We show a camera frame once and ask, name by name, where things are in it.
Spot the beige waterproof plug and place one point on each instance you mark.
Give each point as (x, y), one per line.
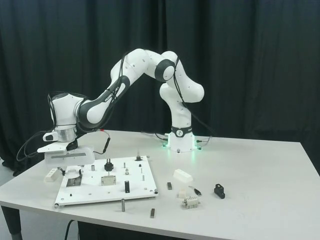
(190, 202)

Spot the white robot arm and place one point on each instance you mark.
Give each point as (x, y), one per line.
(140, 65)

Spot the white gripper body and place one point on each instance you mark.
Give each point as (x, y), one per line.
(71, 157)

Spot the white large gear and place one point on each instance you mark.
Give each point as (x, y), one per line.
(72, 173)

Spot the metal round peg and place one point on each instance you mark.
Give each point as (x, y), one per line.
(123, 205)

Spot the black curtain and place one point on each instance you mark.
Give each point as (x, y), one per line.
(250, 62)

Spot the metal BNC plug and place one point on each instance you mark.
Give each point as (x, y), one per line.
(127, 172)

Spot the black D-SUB plug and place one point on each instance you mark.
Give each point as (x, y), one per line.
(219, 191)

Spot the large white holder block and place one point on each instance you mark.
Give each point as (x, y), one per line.
(183, 176)

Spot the black table leg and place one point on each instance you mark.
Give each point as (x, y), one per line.
(9, 221)

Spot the black bolt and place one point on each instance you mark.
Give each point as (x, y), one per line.
(138, 157)

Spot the white task board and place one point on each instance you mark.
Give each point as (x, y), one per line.
(100, 187)

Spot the dark metal square peg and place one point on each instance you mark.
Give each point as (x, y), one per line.
(169, 186)

